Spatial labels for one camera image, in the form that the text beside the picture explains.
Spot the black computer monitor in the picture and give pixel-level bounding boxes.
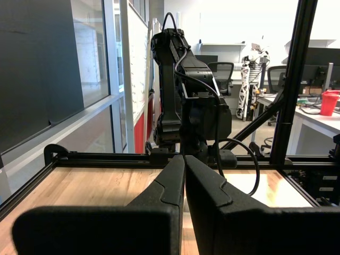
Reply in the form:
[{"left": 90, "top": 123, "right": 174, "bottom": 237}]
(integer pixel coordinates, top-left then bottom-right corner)
[{"left": 300, "top": 47, "right": 340, "bottom": 90}]

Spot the black metal frame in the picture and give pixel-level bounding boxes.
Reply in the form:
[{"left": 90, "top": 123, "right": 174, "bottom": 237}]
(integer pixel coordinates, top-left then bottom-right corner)
[{"left": 0, "top": 0, "right": 340, "bottom": 216}]

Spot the white partition with red base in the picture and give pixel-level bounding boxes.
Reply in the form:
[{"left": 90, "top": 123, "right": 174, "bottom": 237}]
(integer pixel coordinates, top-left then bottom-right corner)
[{"left": 121, "top": 0, "right": 155, "bottom": 154}]

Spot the white lattice structure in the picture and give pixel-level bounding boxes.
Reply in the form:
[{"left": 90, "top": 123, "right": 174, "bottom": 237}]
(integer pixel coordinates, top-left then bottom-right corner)
[{"left": 237, "top": 62, "right": 260, "bottom": 117}]

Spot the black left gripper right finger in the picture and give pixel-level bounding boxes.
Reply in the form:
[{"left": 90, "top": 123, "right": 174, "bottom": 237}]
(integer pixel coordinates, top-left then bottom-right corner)
[{"left": 185, "top": 155, "right": 340, "bottom": 255}]

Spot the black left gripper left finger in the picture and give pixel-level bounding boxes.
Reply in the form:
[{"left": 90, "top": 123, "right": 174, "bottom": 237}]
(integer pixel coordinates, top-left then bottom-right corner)
[{"left": 12, "top": 155, "right": 186, "bottom": 255}]

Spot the black right arm cable loop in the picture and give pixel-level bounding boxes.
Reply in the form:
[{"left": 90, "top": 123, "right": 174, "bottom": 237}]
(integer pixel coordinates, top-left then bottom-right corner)
[{"left": 215, "top": 100, "right": 260, "bottom": 197}]

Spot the red bin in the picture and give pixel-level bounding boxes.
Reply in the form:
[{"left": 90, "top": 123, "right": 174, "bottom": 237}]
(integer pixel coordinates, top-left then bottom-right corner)
[{"left": 320, "top": 90, "right": 340, "bottom": 116}]

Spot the white desk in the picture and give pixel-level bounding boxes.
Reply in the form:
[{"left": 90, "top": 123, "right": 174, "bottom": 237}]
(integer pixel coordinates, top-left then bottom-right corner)
[{"left": 286, "top": 105, "right": 340, "bottom": 156}]

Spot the black office chair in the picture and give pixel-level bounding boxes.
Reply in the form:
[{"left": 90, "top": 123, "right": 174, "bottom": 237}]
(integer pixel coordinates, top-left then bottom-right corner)
[
  {"left": 266, "top": 65, "right": 288, "bottom": 94},
  {"left": 208, "top": 62, "right": 234, "bottom": 96}
]

